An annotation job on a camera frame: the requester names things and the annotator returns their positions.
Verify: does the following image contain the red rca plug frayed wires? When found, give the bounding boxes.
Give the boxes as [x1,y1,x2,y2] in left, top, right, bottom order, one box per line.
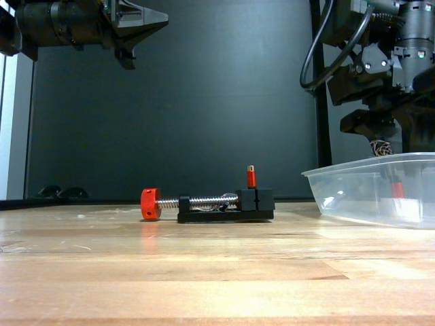
[369,138,406,200]

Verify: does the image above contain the clear plastic tub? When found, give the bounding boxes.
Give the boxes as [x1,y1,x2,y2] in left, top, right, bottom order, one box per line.
[301,151,435,230]

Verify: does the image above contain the black vise with red knob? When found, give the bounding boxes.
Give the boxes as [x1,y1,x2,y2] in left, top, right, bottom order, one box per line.
[140,187,275,224]

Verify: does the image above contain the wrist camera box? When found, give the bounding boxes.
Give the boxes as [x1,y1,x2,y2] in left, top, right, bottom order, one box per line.
[328,43,397,107]

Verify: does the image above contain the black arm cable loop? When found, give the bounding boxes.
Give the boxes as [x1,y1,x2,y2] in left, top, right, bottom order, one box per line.
[300,0,372,90]

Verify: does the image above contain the black arched bracket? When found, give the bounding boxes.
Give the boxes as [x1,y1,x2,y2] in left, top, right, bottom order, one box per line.
[56,186,90,200]
[37,185,63,198]

